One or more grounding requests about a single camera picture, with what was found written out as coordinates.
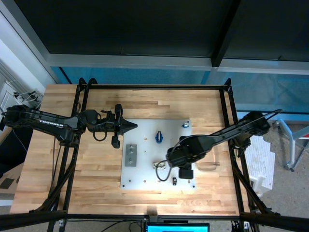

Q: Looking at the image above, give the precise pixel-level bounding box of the white taskboard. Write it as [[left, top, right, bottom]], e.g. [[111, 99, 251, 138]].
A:
[[120, 118, 198, 191]]

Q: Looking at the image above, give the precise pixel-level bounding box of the black aluminium frame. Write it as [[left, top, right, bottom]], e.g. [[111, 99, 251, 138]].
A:
[[0, 77, 309, 232]]

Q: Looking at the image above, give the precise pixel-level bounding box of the blue laptop screen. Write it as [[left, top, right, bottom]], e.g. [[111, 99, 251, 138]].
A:
[[144, 222, 210, 232]]

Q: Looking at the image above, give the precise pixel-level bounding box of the black table level camera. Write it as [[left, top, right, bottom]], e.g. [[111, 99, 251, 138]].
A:
[[147, 210, 162, 222]]

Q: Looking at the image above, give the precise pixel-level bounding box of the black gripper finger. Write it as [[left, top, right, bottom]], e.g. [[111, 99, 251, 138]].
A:
[[120, 117, 138, 127], [120, 125, 138, 135]]

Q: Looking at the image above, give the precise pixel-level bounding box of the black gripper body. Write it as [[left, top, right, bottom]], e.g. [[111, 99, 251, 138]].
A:
[[107, 104, 124, 148], [178, 168, 194, 180]]

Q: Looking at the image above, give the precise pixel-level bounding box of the white styrofoam block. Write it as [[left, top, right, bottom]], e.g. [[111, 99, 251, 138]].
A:
[[246, 139, 276, 198]]

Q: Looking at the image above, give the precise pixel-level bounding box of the power strip with plugs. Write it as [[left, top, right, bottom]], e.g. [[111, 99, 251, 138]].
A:
[[13, 90, 43, 103]]

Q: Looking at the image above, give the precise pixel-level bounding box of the silver tube stand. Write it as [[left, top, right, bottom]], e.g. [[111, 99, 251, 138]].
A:
[[274, 119, 309, 173]]

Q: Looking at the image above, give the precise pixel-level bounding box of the brown cardboard box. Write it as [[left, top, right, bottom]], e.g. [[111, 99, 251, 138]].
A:
[[0, 161, 25, 194]]

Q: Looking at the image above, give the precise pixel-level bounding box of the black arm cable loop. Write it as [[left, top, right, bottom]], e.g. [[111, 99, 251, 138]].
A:
[[156, 166, 172, 182], [92, 122, 109, 142]]

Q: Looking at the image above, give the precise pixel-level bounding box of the grey metal plate with posts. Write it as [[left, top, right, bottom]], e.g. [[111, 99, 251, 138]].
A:
[[125, 144, 138, 168]]

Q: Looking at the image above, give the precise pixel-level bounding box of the clear plastic tub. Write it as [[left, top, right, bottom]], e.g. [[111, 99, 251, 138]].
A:
[[195, 145, 222, 173]]

